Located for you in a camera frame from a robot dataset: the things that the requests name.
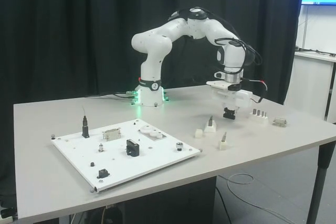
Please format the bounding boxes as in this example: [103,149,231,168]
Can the flat white mounting plate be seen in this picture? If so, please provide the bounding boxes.
[206,80,229,89]

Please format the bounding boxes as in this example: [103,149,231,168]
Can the white peg holder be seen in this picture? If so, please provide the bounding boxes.
[248,112,269,124]

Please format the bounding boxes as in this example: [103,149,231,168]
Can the grey floor cable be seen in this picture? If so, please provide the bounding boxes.
[226,173,320,221]

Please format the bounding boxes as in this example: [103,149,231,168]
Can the white task board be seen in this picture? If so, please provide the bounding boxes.
[49,118,203,195]

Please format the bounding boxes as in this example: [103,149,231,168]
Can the black floor cable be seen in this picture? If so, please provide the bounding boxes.
[215,186,238,224]

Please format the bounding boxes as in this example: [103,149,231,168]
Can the black base cable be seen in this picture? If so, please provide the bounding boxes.
[86,91,139,100]

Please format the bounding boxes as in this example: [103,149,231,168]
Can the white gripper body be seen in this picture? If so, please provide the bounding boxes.
[212,89,254,108]

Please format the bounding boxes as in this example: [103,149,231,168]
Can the black cables on cabinet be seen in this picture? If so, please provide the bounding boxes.
[294,47,336,57]

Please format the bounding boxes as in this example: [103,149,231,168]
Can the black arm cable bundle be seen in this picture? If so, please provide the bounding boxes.
[167,8,263,68]

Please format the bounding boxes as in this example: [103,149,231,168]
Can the black table leg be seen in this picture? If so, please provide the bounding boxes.
[306,142,336,224]

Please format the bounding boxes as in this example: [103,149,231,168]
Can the white cabinet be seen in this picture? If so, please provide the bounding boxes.
[284,49,336,124]

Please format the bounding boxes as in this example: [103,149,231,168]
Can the black curtain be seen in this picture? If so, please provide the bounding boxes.
[0,0,308,210]

